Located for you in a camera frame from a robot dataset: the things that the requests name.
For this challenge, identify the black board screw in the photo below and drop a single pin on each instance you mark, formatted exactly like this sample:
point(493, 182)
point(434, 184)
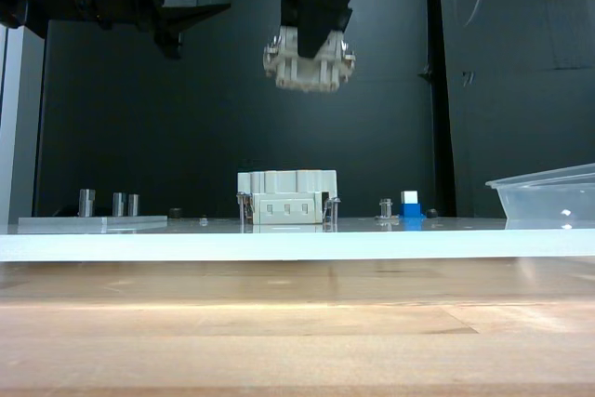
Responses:
point(175, 213)
point(431, 213)

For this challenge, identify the grey HAN10-E connector insert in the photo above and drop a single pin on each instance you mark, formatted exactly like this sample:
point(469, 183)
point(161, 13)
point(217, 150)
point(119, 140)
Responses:
point(307, 76)

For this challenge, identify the white board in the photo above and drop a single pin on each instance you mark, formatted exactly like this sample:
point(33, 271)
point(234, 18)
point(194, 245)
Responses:
point(297, 246)

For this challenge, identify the wide steel post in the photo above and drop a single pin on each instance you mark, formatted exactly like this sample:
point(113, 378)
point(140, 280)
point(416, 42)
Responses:
point(86, 204)

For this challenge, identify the blue socket with white cube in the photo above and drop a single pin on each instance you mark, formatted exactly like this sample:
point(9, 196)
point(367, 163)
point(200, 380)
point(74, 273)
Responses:
point(411, 211)

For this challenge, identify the grey connector base housing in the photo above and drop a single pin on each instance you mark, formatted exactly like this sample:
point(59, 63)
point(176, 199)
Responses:
point(288, 208)

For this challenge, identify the slim steel post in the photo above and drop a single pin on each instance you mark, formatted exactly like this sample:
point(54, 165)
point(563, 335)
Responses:
point(119, 205)
point(134, 205)

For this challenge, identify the clear plastic tub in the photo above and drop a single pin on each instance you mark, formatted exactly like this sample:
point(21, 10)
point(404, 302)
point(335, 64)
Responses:
point(548, 202)

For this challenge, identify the black metal frame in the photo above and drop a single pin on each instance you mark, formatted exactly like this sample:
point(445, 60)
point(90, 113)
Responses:
point(439, 136)

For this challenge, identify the small silver screw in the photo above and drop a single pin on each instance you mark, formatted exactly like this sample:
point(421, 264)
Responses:
point(203, 220)

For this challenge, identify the aluminium plate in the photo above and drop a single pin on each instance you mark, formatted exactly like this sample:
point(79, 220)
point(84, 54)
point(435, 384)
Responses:
point(70, 224)

